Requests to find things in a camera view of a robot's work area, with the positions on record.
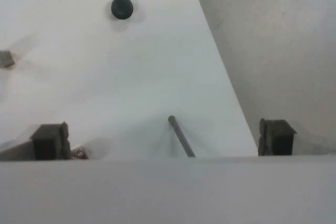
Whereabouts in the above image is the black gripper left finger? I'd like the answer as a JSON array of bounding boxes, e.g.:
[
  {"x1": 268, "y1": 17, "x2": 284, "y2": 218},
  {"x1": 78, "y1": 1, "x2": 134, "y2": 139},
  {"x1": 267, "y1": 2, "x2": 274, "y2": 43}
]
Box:
[{"x1": 0, "y1": 121, "x2": 72, "y2": 161}]

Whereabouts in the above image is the small black round knob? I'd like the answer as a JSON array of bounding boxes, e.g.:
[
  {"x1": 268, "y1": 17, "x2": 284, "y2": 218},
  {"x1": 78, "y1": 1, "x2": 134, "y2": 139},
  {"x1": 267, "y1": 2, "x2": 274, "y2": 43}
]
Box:
[{"x1": 110, "y1": 0, "x2": 134, "y2": 20}]

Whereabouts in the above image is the thin metal round peg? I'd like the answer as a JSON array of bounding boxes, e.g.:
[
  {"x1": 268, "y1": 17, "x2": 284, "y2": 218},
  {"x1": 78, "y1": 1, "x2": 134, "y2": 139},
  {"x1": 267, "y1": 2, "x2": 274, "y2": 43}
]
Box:
[{"x1": 167, "y1": 115, "x2": 196, "y2": 158}]

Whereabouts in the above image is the white task board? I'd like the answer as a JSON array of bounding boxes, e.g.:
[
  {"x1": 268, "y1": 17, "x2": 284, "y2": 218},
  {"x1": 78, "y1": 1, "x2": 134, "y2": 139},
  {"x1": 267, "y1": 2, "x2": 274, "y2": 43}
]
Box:
[{"x1": 0, "y1": 0, "x2": 259, "y2": 162}]

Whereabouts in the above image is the metal square peg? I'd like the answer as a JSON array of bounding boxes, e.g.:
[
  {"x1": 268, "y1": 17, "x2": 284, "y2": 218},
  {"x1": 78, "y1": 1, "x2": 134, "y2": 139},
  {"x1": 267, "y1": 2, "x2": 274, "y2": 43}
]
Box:
[{"x1": 0, "y1": 50, "x2": 15, "y2": 69}]

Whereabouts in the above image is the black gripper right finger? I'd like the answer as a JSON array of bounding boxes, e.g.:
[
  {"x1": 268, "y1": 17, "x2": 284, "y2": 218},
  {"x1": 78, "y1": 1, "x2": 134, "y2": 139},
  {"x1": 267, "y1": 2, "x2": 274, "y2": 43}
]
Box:
[{"x1": 258, "y1": 118, "x2": 336, "y2": 157}]

